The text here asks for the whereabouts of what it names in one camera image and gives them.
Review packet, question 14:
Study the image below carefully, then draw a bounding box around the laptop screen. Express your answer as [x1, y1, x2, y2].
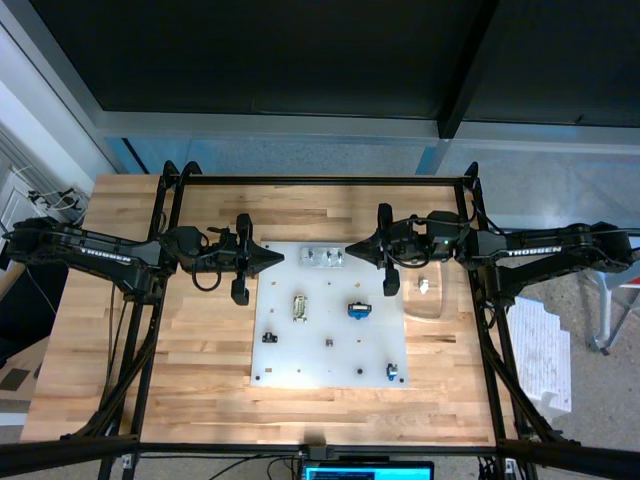
[298, 460, 435, 480]

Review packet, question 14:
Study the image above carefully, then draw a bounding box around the white task board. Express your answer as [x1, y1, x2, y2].
[249, 241, 410, 389]

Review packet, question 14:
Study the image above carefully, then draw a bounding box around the white coiled cable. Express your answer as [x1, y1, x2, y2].
[27, 187, 84, 211]

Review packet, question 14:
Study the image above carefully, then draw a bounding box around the grey metal stand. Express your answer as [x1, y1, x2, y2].
[584, 272, 640, 357]

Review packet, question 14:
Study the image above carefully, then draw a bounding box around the black aluminium frame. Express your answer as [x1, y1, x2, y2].
[0, 159, 640, 480]

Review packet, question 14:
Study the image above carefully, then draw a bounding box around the black computer monitor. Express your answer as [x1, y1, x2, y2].
[0, 262, 69, 364]

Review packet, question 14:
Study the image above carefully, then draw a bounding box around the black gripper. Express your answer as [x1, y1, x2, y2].
[219, 213, 286, 307]
[344, 202, 402, 297]

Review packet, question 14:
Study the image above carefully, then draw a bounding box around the cardboard box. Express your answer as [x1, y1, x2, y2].
[0, 335, 51, 401]

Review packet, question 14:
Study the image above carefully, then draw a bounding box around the clear plastic tub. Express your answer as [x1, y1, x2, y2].
[402, 264, 447, 321]

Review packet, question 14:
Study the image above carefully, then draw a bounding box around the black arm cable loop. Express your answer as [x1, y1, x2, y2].
[387, 214, 434, 269]
[191, 269, 222, 293]

